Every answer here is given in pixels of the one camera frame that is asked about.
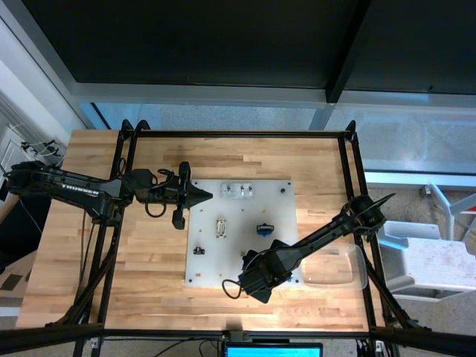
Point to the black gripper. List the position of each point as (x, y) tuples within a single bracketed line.
[(256, 282), (167, 193)]

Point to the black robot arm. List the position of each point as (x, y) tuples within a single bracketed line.
[(80, 189), (327, 230)]

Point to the white board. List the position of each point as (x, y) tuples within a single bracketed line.
[(230, 260)]

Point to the beige connector housing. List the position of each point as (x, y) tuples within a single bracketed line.
[(221, 228)]

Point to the aluminium bar with screws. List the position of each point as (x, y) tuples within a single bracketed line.
[(238, 190)]

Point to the blue and black connector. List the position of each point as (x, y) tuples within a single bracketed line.
[(264, 230)]

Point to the small black clamp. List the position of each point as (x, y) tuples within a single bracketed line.
[(199, 250)]

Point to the blue screen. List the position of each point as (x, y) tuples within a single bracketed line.
[(271, 351)]

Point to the clear plastic tub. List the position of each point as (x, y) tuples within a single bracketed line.
[(334, 271)]

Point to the white step stool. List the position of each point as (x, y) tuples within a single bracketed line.
[(439, 260)]

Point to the tan cardboard sheet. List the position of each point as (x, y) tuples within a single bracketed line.
[(18, 266)]

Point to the small grey camera box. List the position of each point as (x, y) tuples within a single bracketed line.
[(236, 335)]

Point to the black metal frame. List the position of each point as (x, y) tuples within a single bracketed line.
[(238, 134)]

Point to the black square post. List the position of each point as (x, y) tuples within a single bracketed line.
[(346, 56)]

